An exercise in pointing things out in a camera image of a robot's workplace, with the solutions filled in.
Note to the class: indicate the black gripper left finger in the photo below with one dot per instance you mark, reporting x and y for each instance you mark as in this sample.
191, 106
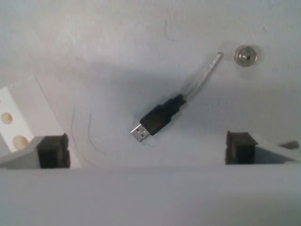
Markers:
53, 150

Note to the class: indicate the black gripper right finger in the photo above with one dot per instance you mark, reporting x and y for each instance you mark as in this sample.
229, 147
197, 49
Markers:
240, 148

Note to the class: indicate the white three-hole peg holder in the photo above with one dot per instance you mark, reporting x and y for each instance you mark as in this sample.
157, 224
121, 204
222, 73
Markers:
21, 110

